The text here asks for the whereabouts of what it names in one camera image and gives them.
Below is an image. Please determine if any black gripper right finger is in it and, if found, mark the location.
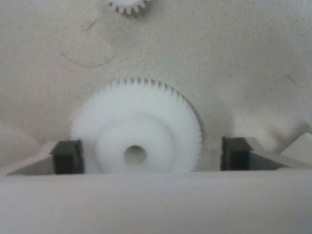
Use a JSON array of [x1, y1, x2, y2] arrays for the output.
[[220, 136, 308, 172]]

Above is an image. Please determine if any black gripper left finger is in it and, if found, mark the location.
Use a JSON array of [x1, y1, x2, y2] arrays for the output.
[[0, 138, 85, 177]]

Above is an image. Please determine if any white large gear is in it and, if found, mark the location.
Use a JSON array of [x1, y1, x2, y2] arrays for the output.
[[70, 77, 203, 175]]

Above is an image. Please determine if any white small gear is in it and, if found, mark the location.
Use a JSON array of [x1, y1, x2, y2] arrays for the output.
[[108, 0, 152, 20]]

